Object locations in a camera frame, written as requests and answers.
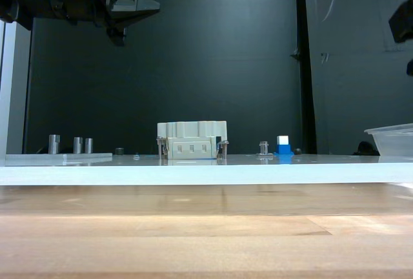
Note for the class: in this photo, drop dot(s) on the small silver stud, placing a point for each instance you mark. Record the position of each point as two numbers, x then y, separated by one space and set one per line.
264 148

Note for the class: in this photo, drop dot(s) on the blue socket with white plug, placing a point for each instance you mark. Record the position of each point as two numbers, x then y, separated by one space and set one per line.
283 150

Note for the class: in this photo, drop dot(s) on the tiny clear stud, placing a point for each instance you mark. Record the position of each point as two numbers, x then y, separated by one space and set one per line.
136 156

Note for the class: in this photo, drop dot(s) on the beige HAN10-E connector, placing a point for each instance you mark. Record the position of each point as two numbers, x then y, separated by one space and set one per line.
193 130

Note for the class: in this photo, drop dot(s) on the silver metal post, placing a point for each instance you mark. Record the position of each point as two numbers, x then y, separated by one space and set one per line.
89 146
78 146
54 145

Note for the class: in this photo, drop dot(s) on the silver connector screw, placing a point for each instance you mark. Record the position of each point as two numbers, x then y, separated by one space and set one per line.
160 150
223 151

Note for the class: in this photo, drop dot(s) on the black pillar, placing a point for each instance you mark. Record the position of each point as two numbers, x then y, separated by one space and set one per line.
305 66

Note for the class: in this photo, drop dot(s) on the grey metal plate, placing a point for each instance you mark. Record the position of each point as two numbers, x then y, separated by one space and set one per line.
64 157

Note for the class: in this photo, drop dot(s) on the black board screw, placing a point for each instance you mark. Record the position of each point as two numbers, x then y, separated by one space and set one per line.
120 151
297 151

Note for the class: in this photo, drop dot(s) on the clear plastic tub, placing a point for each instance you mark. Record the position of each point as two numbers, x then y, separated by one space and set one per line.
393 143

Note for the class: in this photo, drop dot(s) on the white board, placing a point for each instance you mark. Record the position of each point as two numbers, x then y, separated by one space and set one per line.
206 172

